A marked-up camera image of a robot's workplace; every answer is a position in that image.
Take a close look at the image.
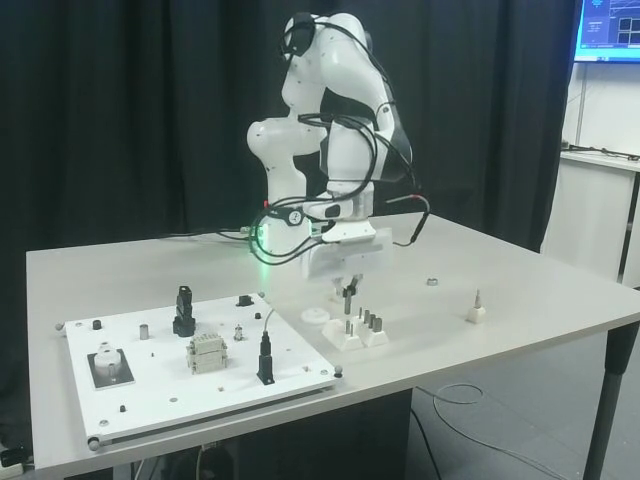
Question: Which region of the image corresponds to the white large gear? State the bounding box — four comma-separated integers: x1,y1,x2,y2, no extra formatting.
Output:
94,341,124,379

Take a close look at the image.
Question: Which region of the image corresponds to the grey thin cable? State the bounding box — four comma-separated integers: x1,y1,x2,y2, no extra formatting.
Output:
414,381,507,451

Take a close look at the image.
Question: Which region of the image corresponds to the white round peg holder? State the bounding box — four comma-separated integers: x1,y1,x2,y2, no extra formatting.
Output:
321,319,369,352

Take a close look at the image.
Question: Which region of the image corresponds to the black base cable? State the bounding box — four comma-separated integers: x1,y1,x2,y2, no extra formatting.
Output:
169,227,254,241

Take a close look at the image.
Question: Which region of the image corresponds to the white mounting plate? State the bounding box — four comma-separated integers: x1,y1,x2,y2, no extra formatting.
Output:
321,221,378,245

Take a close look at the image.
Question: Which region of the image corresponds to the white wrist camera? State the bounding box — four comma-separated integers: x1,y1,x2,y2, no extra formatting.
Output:
305,201,343,220

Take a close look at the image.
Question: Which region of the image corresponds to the black curtain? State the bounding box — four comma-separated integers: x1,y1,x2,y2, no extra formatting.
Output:
0,0,584,441

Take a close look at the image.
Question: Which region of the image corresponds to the white cabinet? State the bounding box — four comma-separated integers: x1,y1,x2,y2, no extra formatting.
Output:
542,147,640,290

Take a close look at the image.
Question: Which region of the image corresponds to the black Ethernet plug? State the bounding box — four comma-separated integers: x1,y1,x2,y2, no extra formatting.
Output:
256,307,280,387

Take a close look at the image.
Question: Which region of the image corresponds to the black table leg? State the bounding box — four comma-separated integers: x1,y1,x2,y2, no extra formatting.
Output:
583,314,629,480

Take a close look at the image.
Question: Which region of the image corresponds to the white square peg holder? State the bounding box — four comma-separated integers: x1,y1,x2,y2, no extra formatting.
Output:
363,327,392,349

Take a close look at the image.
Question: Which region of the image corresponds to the black power cable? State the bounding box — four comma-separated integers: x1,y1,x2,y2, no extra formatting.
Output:
408,399,444,480

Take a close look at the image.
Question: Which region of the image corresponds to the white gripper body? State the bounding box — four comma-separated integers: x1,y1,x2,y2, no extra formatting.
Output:
302,227,394,281

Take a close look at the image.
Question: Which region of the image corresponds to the white task board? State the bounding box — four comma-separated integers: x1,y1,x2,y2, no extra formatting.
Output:
53,291,346,451

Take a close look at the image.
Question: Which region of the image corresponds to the blue screen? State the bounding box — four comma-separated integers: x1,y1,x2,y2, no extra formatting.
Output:
573,0,640,64

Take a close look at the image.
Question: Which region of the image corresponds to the black D-SUB plug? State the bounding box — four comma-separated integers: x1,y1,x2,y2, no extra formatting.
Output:
172,284,198,336

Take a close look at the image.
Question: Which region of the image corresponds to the beige waterproof plug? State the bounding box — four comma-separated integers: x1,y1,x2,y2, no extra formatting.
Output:
186,335,222,374

